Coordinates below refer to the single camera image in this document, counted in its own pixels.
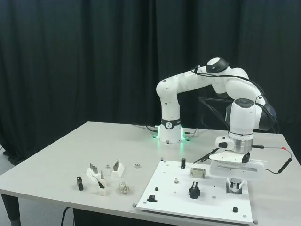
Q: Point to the white small gear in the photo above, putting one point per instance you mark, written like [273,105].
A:
[235,186]

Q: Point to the small white plug holder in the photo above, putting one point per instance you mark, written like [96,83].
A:
[103,192]
[105,180]

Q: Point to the flat white mount plate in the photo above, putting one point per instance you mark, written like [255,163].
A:
[225,156]

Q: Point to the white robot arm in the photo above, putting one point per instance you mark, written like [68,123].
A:
[169,99]

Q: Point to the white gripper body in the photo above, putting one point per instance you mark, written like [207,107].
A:
[235,173]

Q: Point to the round metal BNC plug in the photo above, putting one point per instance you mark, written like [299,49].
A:
[137,165]

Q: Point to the small metal bolt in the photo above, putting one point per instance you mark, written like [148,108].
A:
[108,166]

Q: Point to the black table leg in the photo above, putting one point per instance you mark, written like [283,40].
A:
[10,207]

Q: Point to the white peg holder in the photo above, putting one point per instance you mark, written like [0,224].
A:
[90,175]
[117,173]

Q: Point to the white task board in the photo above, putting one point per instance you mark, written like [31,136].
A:
[178,202]

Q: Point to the black curtains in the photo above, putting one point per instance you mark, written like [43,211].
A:
[70,58]

